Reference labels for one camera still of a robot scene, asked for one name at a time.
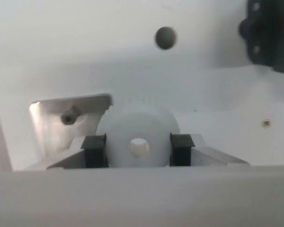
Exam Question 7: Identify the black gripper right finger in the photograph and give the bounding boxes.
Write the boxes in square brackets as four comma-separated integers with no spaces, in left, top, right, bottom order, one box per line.
[169,133,249,167]

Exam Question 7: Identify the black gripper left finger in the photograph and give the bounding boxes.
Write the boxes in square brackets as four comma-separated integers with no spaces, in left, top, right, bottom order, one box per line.
[46,134,109,170]

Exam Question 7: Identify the white medium gear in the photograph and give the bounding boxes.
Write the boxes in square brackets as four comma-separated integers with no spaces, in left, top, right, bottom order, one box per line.
[96,104,181,169]

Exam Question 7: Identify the white task board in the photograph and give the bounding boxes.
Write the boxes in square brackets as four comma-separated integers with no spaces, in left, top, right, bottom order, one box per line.
[0,0,284,172]

